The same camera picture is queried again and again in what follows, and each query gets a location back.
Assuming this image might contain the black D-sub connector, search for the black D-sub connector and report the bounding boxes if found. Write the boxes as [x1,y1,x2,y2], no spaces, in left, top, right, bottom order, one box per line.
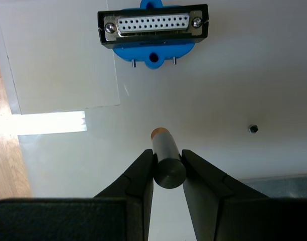
[97,4,209,50]

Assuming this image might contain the white task board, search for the white task board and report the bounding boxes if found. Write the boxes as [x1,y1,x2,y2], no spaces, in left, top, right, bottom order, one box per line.
[0,0,307,241]

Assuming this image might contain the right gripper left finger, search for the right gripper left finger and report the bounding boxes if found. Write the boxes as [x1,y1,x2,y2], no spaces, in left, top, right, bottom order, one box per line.
[0,149,154,241]

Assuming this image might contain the blue round connector mount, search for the blue round connector mount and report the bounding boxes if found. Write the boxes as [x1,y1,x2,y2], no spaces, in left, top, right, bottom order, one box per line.
[112,0,196,70]

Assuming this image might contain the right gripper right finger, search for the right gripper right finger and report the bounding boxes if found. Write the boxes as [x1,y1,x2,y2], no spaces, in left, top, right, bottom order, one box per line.
[181,149,307,241]

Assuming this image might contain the grey metal cylinder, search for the grey metal cylinder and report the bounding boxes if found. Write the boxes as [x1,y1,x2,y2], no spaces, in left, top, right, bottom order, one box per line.
[150,129,187,189]

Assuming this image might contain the thin white plastic sheet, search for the thin white plastic sheet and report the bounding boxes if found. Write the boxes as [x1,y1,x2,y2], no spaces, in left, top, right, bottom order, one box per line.
[0,0,121,115]

